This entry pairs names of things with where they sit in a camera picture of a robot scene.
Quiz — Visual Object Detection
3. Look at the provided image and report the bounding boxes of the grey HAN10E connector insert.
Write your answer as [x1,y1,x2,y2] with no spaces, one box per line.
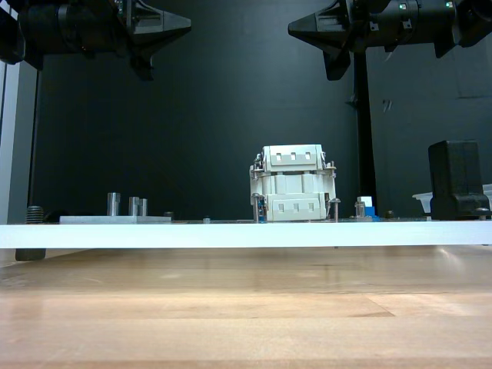
[249,144,338,180]

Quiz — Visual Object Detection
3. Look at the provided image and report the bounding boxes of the black connector housing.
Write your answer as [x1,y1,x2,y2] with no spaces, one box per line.
[427,139,492,221]

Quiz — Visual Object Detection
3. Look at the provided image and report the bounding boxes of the grey connector socket with standoffs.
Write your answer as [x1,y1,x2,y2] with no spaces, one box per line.
[248,172,343,224]

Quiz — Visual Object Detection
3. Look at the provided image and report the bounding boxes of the small blue and white connector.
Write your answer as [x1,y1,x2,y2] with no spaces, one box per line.
[354,194,377,223]

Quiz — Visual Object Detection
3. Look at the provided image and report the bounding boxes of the white taskboard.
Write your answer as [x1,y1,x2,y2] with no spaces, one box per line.
[0,218,492,250]

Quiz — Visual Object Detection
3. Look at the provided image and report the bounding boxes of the grey metal plate with posts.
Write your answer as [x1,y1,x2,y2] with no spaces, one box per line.
[58,191,173,225]

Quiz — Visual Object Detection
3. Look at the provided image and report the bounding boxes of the black threaded leg screw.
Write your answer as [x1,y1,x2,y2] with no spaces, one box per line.
[15,204,47,262]

